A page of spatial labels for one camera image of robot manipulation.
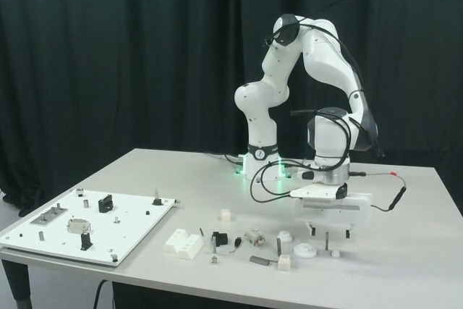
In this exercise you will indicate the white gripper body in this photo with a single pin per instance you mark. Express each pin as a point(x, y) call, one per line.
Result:
point(332, 215)

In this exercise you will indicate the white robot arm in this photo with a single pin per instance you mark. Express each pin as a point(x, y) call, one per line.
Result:
point(260, 121)

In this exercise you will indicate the tall metal round peg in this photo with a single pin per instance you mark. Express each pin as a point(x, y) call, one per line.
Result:
point(326, 241)

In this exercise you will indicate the dark metal round peg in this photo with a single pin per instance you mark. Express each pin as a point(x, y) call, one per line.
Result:
point(279, 245)

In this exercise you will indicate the grey flat metal peg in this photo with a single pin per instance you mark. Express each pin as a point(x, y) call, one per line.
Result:
point(258, 259)

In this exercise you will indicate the metal square peg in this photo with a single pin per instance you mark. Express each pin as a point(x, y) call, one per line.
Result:
point(214, 245)

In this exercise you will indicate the thin black peg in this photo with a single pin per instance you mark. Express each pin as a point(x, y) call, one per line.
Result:
point(201, 232)

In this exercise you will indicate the white large gear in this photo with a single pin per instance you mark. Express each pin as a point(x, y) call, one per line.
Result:
point(305, 251)

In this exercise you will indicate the white medium gear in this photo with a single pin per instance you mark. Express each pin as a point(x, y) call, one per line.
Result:
point(285, 236)

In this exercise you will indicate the white holder with hole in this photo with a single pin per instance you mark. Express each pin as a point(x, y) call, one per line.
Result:
point(284, 262)

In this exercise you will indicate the metal waterproof plug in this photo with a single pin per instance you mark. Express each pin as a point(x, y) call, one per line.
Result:
point(255, 237)

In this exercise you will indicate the black USB plug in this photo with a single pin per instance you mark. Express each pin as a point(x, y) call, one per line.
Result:
point(237, 242)

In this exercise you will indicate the small white cube holder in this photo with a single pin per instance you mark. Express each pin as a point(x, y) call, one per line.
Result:
point(226, 214)

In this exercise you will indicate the black D-SUB plug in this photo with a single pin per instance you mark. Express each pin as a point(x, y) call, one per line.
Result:
point(221, 238)

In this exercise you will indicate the metal BNC plug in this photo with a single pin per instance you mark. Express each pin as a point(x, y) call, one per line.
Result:
point(213, 260)

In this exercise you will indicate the large white stepped holder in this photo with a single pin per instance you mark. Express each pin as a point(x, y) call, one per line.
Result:
point(182, 245)

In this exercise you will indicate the white task board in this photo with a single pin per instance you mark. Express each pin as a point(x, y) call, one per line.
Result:
point(126, 222)

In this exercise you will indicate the black curtain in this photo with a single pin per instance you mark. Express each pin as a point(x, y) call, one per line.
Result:
point(108, 52)

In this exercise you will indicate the black table leg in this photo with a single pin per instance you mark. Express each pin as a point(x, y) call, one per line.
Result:
point(14, 283)

